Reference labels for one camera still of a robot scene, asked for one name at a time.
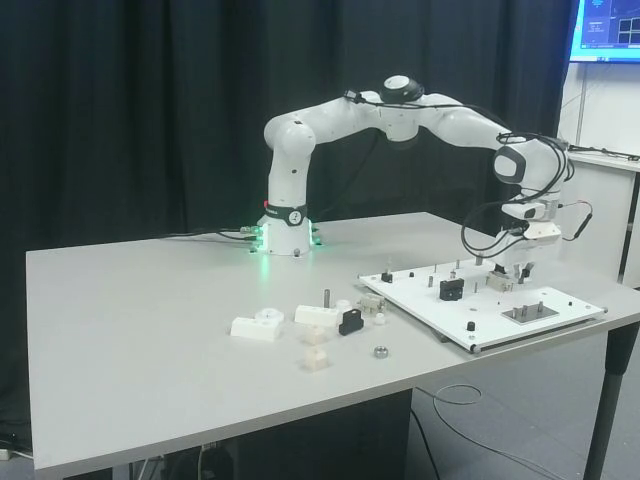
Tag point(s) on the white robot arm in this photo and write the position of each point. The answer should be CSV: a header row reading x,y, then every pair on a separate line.
x,y
287,180

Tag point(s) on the small white ribbed cap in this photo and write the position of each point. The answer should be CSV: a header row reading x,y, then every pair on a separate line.
x,y
380,319

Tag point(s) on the white flat mounting plate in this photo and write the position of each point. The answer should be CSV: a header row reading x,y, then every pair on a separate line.
x,y
542,230

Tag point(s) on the small cream plug holder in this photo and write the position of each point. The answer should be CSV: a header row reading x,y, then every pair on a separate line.
x,y
313,361
314,335

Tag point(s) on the white cabinet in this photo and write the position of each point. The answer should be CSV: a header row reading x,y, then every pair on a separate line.
x,y
615,240

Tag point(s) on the black curtain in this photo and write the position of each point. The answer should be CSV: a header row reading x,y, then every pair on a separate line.
x,y
150,100

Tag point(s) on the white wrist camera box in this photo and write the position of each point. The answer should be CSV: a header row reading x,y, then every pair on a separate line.
x,y
522,210

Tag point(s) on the short metal peg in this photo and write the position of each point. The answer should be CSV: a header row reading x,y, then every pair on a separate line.
x,y
522,313
539,309

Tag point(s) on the black table leg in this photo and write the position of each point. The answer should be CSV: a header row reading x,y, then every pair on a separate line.
x,y
612,375

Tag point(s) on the metal hex nut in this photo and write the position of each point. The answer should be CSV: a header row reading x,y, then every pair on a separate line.
x,y
380,352

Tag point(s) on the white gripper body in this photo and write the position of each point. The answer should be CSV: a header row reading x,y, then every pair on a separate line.
x,y
517,247

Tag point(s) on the white long peg holder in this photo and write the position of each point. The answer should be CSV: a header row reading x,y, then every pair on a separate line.
x,y
315,316

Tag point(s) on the blue screen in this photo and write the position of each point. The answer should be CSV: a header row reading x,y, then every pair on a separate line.
x,y
607,30

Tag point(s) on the white task board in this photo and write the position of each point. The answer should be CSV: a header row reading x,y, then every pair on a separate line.
x,y
400,295

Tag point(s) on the white power strip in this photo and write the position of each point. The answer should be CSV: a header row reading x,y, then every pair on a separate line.
x,y
4,454

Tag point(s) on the white large gear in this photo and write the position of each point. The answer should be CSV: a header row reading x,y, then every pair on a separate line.
x,y
266,316

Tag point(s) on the metal round peg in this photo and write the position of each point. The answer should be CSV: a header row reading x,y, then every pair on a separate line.
x,y
326,297

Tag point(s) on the white wide peg holder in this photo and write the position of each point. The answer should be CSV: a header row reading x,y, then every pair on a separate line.
x,y
250,330

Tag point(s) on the grey metal plug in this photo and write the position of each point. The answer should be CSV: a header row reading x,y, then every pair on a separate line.
x,y
371,305

